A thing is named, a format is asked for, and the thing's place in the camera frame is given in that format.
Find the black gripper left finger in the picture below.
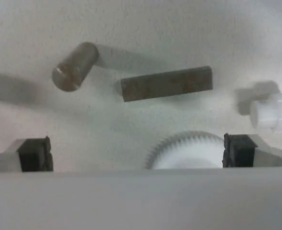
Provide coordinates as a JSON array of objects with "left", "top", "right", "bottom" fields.
[{"left": 0, "top": 136, "right": 54, "bottom": 173}]

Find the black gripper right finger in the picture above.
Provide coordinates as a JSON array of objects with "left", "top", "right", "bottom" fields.
[{"left": 223, "top": 132, "right": 282, "bottom": 169}]

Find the white large gear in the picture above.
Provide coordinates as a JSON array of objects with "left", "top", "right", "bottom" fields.
[{"left": 144, "top": 130, "right": 224, "bottom": 170}]

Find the white small gear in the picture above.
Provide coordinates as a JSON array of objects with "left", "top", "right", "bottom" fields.
[{"left": 249, "top": 92, "right": 282, "bottom": 133}]

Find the metal round peg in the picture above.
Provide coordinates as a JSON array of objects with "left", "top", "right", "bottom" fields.
[{"left": 51, "top": 42, "right": 100, "bottom": 92}]

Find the metal square peg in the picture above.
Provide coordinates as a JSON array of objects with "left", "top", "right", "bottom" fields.
[{"left": 120, "top": 66, "right": 214, "bottom": 103}]

